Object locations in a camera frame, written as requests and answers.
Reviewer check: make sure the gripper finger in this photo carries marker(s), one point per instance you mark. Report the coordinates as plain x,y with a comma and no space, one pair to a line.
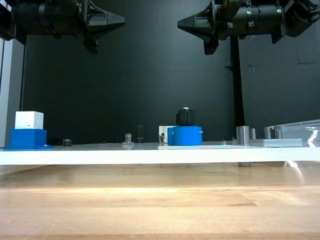
200,18
100,16
200,31
102,30

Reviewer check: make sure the steel 16mm cylinder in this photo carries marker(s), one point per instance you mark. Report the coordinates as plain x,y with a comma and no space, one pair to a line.
242,136

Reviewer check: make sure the black D-sub connector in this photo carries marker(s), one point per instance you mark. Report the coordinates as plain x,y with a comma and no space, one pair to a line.
186,117

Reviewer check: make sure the white connector housing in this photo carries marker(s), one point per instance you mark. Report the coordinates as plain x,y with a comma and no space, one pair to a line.
163,130

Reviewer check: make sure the white cube block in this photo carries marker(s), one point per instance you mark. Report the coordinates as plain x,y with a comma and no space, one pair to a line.
28,120

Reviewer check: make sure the dark clear upright block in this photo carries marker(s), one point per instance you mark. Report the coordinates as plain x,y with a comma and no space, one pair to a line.
140,133

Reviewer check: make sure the small clear plastic connector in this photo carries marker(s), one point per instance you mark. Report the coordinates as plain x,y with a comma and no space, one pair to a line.
128,138

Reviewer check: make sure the slim grey peg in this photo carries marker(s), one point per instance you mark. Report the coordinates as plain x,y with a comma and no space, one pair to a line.
252,133

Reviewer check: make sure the small metal clamp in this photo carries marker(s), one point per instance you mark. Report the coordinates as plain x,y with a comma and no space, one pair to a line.
161,140

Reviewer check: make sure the black ribbed knob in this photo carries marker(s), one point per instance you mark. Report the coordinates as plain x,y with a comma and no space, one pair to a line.
67,142

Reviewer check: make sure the white board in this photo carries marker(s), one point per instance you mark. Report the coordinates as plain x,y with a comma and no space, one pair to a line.
100,156

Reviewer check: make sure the grey peg base block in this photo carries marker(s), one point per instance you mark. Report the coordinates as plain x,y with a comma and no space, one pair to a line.
275,142

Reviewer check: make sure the clear plastic tub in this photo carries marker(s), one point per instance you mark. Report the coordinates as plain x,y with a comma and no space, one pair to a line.
300,130

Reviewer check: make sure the black frame post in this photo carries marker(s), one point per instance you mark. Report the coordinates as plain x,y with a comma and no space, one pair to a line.
237,87

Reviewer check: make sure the blue round mount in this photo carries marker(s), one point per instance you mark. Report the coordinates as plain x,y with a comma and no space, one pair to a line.
187,136

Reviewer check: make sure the blue square flanged mount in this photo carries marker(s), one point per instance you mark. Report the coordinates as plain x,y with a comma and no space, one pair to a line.
27,138

